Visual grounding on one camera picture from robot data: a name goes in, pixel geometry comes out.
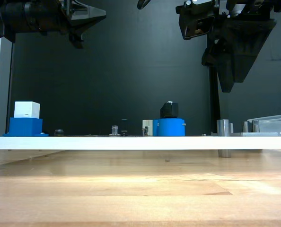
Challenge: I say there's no silver 16mm metal cylinder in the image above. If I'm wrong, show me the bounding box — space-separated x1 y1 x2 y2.
216 119 232 158

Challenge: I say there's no white taskboard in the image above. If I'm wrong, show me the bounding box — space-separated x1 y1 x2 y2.
0 136 281 151

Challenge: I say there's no black block plug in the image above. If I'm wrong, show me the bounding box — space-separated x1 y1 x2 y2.
159 101 179 118

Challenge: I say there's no clear plastic tub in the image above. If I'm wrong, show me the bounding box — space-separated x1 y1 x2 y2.
246 113 281 137

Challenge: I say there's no grey metal pin holder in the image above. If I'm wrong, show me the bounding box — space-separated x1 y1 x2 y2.
211 131 279 137

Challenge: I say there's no white cube plug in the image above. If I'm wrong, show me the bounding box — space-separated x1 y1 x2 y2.
14 101 41 119

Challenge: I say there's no beige connector housing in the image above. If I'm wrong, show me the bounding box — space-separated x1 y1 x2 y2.
142 119 155 137

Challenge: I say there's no black upright socket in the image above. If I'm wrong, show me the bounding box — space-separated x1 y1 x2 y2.
121 119 129 136

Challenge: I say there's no small clear connector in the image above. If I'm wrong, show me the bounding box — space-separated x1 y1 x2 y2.
109 125 121 137

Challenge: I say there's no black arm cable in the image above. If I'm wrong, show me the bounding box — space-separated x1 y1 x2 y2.
137 0 152 10

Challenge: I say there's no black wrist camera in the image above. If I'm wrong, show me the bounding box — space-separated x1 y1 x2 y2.
175 0 217 41

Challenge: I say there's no blue round clamp mount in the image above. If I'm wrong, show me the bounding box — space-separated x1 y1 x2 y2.
153 118 186 137

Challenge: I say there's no blue square socket mount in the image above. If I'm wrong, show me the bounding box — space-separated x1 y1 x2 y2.
2 117 49 138

